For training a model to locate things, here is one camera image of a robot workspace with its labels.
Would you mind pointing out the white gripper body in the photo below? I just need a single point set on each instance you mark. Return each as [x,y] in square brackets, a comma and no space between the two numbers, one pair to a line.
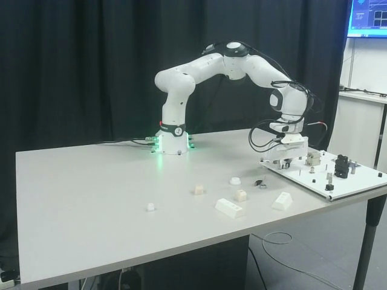
[287,148]

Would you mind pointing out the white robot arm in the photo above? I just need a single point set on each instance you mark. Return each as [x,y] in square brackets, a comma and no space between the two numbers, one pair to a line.
[236,65]

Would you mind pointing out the small cream peg holder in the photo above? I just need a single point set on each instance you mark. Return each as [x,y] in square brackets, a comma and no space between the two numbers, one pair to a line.
[198,190]
[241,195]

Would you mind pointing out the metal hex nut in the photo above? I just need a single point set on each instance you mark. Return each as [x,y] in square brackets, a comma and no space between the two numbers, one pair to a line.
[263,186]

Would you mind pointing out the black USB plug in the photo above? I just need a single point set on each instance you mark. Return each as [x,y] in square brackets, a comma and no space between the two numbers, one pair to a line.
[258,182]

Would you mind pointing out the white wedge holder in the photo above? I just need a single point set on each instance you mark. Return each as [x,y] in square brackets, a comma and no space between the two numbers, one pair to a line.
[281,201]

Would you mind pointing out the black D-SUB plug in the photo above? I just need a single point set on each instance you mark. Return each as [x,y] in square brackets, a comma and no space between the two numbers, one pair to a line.
[340,166]

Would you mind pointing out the white medium gear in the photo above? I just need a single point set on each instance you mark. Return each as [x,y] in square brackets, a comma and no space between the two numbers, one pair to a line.
[234,180]

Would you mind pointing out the white task board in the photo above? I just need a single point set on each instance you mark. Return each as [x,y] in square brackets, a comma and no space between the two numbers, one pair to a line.
[338,184]

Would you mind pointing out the long white holder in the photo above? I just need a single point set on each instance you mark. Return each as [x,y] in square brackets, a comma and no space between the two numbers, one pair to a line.
[229,208]

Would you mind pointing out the white cabinet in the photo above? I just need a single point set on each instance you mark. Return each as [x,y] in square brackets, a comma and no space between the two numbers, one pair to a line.
[359,127]

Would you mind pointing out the dark grey table leg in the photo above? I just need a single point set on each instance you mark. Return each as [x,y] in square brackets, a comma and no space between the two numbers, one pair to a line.
[367,241]

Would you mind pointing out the white small gear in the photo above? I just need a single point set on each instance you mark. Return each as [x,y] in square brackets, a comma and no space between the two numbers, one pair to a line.
[150,207]

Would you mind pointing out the blue screen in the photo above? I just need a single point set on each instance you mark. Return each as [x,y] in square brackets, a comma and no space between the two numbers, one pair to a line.
[367,16]

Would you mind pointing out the black curtain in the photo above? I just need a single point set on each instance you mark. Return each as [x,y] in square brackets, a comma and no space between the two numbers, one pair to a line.
[90,60]

